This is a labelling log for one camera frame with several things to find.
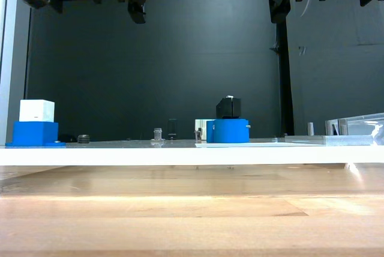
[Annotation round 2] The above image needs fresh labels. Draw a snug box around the black clamp block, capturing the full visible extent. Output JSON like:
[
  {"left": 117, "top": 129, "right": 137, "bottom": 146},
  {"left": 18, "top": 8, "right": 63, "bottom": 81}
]
[{"left": 215, "top": 94, "right": 242, "bottom": 119}]

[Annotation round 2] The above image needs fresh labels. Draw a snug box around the white cube plug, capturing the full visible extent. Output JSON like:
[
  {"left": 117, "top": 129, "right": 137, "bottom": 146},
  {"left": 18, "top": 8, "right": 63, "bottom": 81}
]
[{"left": 19, "top": 98, "right": 56, "bottom": 122}]

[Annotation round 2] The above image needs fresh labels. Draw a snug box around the clear plastic tub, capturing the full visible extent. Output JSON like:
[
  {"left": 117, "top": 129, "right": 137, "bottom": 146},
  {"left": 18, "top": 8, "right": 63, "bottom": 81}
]
[{"left": 325, "top": 112, "right": 384, "bottom": 147}]

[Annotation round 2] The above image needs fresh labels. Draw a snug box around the black board corner screw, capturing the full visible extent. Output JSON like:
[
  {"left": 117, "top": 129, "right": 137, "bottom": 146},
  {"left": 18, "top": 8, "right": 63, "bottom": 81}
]
[{"left": 167, "top": 118, "right": 178, "bottom": 141}]

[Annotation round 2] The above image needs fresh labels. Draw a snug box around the white connector housing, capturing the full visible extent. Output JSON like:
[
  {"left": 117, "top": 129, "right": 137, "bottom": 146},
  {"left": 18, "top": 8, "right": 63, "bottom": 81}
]
[{"left": 194, "top": 119, "right": 215, "bottom": 144}]

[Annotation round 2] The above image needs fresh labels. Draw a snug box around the grey metal block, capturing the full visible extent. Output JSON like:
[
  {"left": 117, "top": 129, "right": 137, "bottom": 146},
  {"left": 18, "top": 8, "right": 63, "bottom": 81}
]
[{"left": 284, "top": 134, "right": 374, "bottom": 147}]

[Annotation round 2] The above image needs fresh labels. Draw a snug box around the blue square socket base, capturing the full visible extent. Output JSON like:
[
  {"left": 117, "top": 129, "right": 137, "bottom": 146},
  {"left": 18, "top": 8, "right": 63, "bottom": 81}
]
[{"left": 5, "top": 121, "right": 67, "bottom": 149}]

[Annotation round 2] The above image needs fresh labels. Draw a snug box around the white task board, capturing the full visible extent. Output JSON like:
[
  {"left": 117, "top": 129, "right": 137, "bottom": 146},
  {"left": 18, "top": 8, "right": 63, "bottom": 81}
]
[{"left": 0, "top": 138, "right": 384, "bottom": 168}]

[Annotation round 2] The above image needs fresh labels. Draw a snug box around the black wall post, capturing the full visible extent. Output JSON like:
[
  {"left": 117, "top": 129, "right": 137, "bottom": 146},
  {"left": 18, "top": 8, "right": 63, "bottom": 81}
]
[{"left": 269, "top": 22, "right": 295, "bottom": 137}]

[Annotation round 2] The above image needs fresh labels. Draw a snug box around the blue round mount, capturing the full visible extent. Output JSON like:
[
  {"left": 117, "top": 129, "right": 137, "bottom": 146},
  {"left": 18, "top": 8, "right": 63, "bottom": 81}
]
[{"left": 206, "top": 118, "right": 252, "bottom": 144}]

